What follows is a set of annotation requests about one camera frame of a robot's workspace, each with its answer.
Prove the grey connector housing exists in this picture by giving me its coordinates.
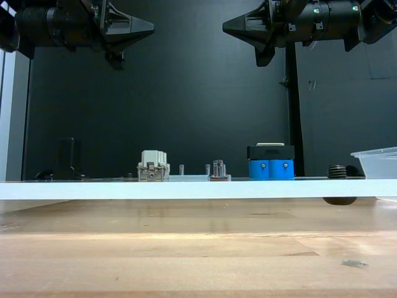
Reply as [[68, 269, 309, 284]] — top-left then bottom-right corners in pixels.
[[136, 150, 171, 183]]

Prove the small black clamp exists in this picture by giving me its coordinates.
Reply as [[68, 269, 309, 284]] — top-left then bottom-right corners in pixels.
[[51, 137, 85, 181]]

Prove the small silver connector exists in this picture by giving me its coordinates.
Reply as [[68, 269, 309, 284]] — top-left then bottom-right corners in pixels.
[[208, 160, 232, 182]]

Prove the clear block with pins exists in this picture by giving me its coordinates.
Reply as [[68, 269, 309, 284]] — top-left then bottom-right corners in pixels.
[[169, 163, 212, 183]]

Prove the black M12 threaded stud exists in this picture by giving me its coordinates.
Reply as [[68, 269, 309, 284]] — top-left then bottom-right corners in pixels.
[[328, 164, 347, 180]]

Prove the white board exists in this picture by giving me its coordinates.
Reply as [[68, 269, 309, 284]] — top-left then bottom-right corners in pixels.
[[0, 178, 397, 201]]

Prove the clear plastic tub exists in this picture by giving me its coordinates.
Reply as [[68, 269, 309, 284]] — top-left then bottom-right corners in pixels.
[[350, 145, 397, 201]]

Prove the black rubber foot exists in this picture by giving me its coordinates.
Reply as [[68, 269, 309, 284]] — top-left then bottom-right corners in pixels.
[[322, 197, 357, 206]]

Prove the black wall pillar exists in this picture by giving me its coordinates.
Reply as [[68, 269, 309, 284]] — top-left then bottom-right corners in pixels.
[[284, 43, 306, 178]]

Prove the blue black connector mount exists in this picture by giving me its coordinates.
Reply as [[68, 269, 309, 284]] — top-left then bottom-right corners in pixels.
[[247, 142, 295, 180]]

